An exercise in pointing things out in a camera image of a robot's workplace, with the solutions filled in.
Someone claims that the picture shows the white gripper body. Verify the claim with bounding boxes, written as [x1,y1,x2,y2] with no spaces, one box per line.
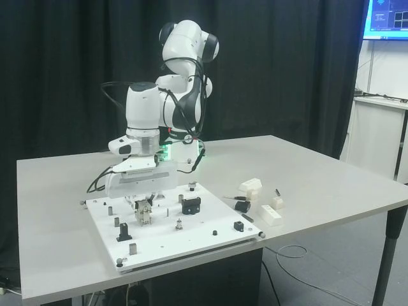
[105,160,179,200]

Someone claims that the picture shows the grey waterproof plug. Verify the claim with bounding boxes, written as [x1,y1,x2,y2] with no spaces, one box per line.
[133,201,153,221]

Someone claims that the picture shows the flat white plate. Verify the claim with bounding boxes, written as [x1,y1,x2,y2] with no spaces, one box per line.
[112,156,157,175]

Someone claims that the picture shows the white task board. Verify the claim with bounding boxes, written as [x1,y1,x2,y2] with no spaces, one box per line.
[82,183,265,274]

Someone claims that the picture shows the white long holder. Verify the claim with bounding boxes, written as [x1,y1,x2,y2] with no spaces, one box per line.
[261,205,284,226]
[239,178,263,194]

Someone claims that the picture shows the black curtains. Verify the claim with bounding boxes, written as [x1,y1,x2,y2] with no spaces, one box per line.
[0,0,372,288]

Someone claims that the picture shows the white cabinet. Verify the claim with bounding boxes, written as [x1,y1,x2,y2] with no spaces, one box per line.
[339,92,408,186]

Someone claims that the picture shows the dark table leg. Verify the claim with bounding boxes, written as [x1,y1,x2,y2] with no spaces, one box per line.
[372,207,404,306]

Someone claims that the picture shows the blue screen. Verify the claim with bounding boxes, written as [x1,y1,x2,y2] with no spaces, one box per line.
[363,0,408,41]

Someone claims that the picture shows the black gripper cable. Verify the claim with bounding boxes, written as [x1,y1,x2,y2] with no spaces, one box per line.
[86,165,113,194]

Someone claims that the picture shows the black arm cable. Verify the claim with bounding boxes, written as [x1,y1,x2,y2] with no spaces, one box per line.
[101,57,208,143]

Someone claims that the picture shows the thin grey cable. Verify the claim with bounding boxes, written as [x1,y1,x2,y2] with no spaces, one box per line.
[275,244,377,306]

